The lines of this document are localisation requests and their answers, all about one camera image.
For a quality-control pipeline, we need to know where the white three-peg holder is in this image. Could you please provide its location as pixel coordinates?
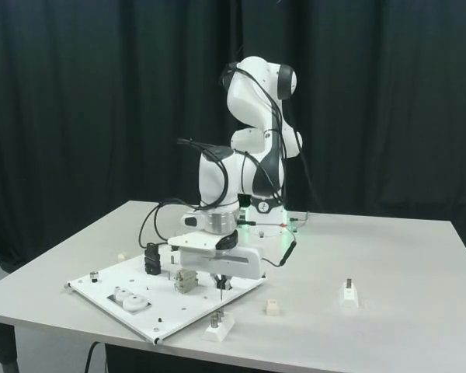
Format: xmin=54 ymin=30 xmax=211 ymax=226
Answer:
xmin=203 ymin=312 xmax=236 ymax=343

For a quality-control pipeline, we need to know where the black curtain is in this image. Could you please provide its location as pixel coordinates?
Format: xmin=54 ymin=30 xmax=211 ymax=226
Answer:
xmin=0 ymin=0 xmax=466 ymax=270

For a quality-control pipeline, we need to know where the black D-SUB plug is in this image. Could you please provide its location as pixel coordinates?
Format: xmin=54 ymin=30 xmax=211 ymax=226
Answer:
xmin=143 ymin=242 xmax=162 ymax=277

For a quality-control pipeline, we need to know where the white single-peg holder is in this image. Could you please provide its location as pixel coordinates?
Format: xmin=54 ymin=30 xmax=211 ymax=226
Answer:
xmin=339 ymin=285 xmax=360 ymax=310

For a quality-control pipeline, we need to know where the white task board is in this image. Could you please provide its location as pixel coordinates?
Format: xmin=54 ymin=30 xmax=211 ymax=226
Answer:
xmin=64 ymin=242 xmax=268 ymax=346

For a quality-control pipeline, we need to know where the white large gear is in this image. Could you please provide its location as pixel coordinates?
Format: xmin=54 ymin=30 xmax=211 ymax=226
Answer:
xmin=123 ymin=295 xmax=148 ymax=314

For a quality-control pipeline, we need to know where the black wrist loop cable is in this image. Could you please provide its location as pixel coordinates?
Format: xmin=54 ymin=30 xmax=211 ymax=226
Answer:
xmin=138 ymin=197 xmax=203 ymax=249

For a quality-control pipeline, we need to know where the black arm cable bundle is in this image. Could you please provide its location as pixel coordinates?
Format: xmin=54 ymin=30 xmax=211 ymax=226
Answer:
xmin=177 ymin=61 xmax=293 ymax=218

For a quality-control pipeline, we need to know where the beige rectangular connector plug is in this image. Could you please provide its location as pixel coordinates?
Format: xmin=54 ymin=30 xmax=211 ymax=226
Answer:
xmin=173 ymin=270 xmax=200 ymax=293

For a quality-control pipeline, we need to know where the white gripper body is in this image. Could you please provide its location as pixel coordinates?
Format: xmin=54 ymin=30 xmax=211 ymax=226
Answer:
xmin=179 ymin=244 xmax=266 ymax=280

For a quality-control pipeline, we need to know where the dark table leg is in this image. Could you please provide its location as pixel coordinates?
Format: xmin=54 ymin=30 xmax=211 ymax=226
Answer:
xmin=0 ymin=320 xmax=17 ymax=373

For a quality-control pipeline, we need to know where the black cable under table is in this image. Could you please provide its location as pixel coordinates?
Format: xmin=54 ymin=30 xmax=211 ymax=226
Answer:
xmin=84 ymin=341 xmax=106 ymax=373

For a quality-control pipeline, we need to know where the black base cable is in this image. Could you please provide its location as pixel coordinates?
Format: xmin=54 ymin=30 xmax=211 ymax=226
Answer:
xmin=290 ymin=103 xmax=320 ymax=214

